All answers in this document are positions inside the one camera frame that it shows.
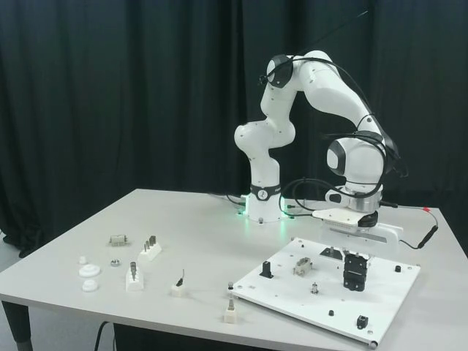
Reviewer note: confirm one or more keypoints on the large metal square peg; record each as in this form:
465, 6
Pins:
153, 241

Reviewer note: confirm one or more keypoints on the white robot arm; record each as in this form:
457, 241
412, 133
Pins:
329, 86

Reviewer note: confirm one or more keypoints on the black table leg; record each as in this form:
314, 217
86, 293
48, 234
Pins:
14, 329

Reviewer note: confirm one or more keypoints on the white BNC plug holder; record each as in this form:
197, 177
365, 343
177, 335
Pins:
230, 316

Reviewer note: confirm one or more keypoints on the white USB plug holder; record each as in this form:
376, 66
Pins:
178, 291

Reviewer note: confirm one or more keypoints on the black USB plug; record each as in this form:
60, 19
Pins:
179, 281

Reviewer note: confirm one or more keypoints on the white large gear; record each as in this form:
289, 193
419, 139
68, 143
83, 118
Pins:
88, 272

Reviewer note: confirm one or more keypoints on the white medium gear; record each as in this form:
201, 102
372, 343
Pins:
89, 286

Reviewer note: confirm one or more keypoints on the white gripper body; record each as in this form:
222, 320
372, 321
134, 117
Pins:
391, 235

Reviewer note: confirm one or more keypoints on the white square peg holder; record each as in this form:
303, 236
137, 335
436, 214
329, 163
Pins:
150, 256

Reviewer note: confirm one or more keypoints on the metal BNC plug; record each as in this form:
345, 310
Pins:
231, 304

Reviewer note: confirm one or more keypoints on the metal bolt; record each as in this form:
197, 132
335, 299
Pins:
115, 263

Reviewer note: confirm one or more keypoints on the white small gear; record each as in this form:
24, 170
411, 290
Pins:
82, 260

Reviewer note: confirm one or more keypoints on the beige waterproof plug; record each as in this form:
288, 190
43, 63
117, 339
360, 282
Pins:
118, 240

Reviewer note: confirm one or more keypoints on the white round peg holder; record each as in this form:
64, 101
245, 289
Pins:
134, 285

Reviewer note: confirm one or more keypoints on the large metal round peg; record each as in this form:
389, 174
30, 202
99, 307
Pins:
134, 266

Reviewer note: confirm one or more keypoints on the white task board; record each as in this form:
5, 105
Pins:
292, 303

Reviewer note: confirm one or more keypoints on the black curtain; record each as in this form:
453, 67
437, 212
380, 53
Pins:
91, 91

